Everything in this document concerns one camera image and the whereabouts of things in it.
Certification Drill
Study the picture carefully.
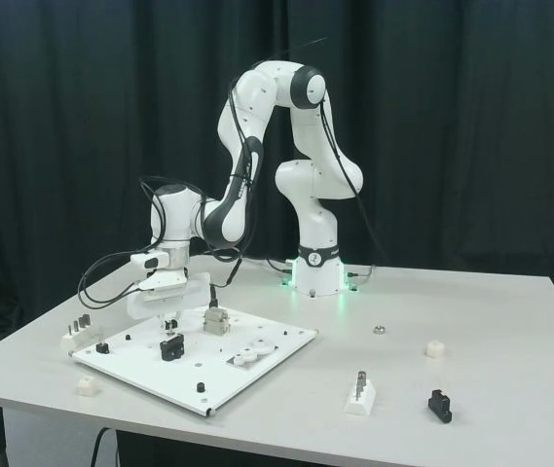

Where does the black box under table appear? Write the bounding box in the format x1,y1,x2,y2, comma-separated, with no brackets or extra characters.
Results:
115,430,316,467

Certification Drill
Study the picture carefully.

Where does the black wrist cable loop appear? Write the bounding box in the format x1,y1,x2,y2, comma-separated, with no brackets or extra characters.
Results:
76,250,161,310

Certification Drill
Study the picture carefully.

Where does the grey metal connector block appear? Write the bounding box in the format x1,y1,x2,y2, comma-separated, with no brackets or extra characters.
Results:
202,305,233,337

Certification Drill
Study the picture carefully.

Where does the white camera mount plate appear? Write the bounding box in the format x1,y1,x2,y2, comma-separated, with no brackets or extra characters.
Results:
139,272,191,294

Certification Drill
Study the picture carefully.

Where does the white round peg holder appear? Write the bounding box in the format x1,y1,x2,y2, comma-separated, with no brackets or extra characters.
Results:
343,381,378,417

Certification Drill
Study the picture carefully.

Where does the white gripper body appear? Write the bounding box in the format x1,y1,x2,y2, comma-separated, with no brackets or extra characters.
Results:
127,270,213,321

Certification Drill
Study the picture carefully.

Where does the black plug holder block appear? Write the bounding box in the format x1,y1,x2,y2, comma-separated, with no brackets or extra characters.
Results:
426,387,453,423

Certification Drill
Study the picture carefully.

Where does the white task board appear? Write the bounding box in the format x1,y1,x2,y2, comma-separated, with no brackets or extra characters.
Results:
69,305,319,418

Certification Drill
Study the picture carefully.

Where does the black floor cable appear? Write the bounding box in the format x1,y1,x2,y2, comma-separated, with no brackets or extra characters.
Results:
92,426,115,467

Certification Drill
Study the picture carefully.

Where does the black D-SUB plug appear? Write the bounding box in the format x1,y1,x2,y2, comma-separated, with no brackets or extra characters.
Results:
159,335,186,362

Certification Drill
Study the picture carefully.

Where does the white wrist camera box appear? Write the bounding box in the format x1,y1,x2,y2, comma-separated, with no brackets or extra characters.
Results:
129,250,170,273

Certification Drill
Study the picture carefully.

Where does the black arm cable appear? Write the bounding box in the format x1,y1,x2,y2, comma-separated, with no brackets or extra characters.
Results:
318,94,388,268

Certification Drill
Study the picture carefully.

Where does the black curtain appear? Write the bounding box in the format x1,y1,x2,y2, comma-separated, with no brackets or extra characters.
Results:
0,0,554,341

